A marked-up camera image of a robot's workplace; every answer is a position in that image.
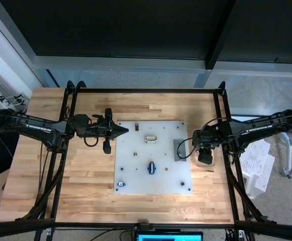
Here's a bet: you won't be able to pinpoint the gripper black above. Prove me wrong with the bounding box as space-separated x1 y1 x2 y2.
192 125 222 166
90 108 129 154

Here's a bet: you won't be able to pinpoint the clear plastic tub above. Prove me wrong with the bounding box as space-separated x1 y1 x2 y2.
191 130 216 169

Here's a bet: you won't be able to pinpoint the grey metal plate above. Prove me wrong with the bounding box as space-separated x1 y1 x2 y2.
173 139 187 163

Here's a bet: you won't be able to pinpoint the blue plastic clamp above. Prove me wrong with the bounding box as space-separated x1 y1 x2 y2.
146 162 157 175

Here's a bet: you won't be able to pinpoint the white plastic step stool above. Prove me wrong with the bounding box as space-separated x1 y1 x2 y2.
240 139 275 200

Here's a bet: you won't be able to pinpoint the white plastic board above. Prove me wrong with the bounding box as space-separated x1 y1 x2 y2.
114 120 194 195

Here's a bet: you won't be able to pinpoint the grey metal stand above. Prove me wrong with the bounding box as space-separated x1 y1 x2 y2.
276 130 292 179

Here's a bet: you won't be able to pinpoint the laptop with blue screen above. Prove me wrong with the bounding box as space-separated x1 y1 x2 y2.
135 231 204 241

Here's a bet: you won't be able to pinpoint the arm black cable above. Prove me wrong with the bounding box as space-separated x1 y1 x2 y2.
176 117 227 160
83 134 99 148

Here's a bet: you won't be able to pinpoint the black metal frame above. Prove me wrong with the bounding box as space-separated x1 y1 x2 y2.
0 80 292 241

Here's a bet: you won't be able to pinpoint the small black camera box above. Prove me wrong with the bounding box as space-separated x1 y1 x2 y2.
137 219 153 232

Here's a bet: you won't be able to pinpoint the thin black floor cable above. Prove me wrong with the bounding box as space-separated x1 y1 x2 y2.
119 229 136 241

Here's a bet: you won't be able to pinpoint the tangled wall cables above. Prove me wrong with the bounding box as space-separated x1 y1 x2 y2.
0 94 30 113

